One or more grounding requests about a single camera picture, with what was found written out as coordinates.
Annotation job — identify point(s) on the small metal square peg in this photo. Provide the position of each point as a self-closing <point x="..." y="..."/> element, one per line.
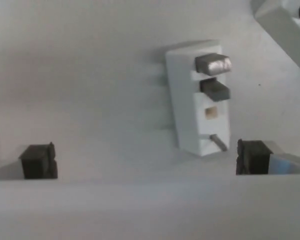
<point x="219" y="143"/>

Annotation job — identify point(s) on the medium metal square peg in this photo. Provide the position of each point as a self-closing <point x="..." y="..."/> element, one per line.
<point x="216" y="90"/>

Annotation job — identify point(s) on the large metal square peg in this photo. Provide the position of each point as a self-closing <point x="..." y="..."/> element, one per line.
<point x="213" y="64"/>

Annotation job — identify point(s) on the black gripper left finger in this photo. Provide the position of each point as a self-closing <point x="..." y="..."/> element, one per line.
<point x="36" y="162"/>

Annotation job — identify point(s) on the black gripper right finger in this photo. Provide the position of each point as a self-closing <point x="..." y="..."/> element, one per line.
<point x="252" y="157"/>

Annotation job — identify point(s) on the white peg holder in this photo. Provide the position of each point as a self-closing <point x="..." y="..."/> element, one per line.
<point x="182" y="105"/>

